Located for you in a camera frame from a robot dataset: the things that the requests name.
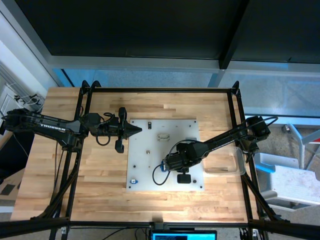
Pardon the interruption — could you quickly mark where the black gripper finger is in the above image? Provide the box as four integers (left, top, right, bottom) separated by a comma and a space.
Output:
125, 129, 143, 139
125, 120, 143, 131

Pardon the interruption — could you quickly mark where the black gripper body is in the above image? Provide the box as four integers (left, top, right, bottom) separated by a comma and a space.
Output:
99, 107, 128, 154
164, 142, 201, 184

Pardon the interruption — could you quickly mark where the white taskboard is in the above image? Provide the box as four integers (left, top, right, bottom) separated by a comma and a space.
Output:
126, 119, 206, 192

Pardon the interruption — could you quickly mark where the clear plastic tub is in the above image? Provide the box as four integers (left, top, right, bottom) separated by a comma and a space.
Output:
202, 146, 247, 177

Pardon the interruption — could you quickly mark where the white step stool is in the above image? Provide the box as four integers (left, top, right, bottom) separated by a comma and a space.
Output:
254, 152, 320, 212

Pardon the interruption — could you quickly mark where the brown cardboard sheet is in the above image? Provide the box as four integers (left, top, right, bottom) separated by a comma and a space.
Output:
0, 168, 26, 201

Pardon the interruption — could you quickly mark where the white metal tube stand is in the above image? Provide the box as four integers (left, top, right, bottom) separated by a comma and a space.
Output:
282, 122, 320, 171

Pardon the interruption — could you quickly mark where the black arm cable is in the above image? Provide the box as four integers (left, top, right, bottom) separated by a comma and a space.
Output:
152, 115, 279, 186
95, 112, 114, 147

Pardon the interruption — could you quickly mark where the black aluminium frame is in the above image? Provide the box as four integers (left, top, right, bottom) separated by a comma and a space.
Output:
0, 79, 320, 240

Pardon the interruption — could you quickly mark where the black low camera box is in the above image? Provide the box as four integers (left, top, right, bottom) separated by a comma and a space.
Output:
150, 217, 169, 230

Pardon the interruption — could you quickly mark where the white and black cable bundle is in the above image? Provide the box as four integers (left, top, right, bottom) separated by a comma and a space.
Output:
13, 93, 43, 108

